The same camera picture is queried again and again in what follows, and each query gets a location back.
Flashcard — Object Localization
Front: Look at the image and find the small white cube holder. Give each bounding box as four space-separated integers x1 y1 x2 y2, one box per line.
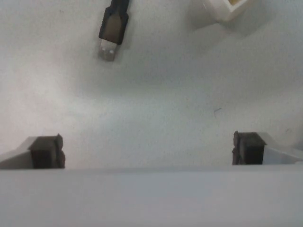
205 0 257 23

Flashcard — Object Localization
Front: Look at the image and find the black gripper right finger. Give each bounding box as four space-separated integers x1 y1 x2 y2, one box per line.
232 131 303 166

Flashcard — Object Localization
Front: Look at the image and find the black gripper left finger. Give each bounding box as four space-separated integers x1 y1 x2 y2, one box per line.
0 134 66 170

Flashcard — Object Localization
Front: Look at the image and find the black USB plug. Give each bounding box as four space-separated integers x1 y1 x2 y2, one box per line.
98 0 131 62

